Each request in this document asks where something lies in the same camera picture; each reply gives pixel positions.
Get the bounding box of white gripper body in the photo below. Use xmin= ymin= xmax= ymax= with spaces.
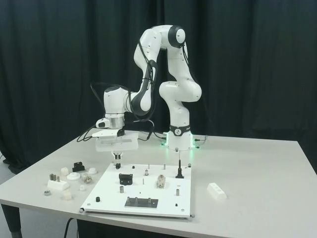
xmin=95 ymin=134 xmax=139 ymax=153

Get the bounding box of flat white mounting plate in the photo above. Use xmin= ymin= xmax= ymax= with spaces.
xmin=91 ymin=130 xmax=118 ymax=138

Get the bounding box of black D-SUB plug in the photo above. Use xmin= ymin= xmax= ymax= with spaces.
xmin=72 ymin=162 xmax=86 ymax=173

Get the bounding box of white task board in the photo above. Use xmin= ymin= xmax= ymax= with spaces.
xmin=79 ymin=162 xmax=196 ymax=219

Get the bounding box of white peg holder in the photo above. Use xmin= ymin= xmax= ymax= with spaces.
xmin=47 ymin=179 xmax=71 ymax=193

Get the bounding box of white three-hole holder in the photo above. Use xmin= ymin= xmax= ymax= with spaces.
xmin=207 ymin=182 xmax=227 ymax=200

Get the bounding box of black table leg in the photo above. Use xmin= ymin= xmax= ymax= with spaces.
xmin=0 ymin=203 xmax=21 ymax=238

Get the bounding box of black curtain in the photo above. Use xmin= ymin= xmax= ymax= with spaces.
xmin=0 ymin=0 xmax=317 ymax=165

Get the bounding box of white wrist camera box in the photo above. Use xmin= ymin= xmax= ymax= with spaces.
xmin=96 ymin=118 xmax=110 ymax=129

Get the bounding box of black base cable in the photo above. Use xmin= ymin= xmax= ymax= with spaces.
xmin=137 ymin=130 xmax=169 ymax=141

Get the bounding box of black forearm cable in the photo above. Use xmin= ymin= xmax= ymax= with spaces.
xmin=76 ymin=41 xmax=159 ymax=144

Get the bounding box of black cable under table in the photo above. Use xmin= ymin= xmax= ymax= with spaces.
xmin=64 ymin=217 xmax=76 ymax=238

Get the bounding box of black upper arm cable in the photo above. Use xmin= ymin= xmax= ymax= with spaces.
xmin=180 ymin=41 xmax=208 ymax=150

